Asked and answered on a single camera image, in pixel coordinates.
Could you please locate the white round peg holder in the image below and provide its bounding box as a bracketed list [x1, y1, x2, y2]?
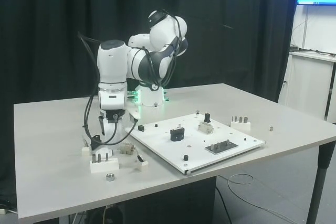
[230, 119, 252, 131]

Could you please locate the black table leg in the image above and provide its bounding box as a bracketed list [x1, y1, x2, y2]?
[308, 153, 332, 224]

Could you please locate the beige metal connector block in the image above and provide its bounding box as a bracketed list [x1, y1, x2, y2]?
[119, 144, 137, 156]

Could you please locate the white large gear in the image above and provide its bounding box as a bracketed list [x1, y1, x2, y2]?
[102, 147, 120, 158]

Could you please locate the black curtain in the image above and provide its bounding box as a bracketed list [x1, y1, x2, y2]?
[0, 0, 300, 209]

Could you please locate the white square peg holder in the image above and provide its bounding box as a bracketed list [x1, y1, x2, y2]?
[90, 157, 120, 174]

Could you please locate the black looping cable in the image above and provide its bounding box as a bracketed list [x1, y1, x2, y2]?
[77, 31, 124, 147]

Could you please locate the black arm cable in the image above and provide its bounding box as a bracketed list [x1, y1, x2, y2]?
[131, 9, 184, 88]

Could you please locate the white task board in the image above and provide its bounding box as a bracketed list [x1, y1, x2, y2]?
[124, 110, 266, 175]

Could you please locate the small white wrist box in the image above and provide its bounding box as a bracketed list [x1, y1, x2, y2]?
[98, 90, 127, 111]

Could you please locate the silver wrist ring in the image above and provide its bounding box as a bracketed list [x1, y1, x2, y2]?
[98, 82, 128, 92]

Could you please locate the white Ethernet plug holder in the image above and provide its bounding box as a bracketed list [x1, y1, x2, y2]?
[135, 161, 150, 172]

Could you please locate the flat white mounting plate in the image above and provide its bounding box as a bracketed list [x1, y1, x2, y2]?
[123, 107, 142, 120]

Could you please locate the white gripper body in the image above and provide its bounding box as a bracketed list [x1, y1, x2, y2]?
[103, 116, 126, 141]

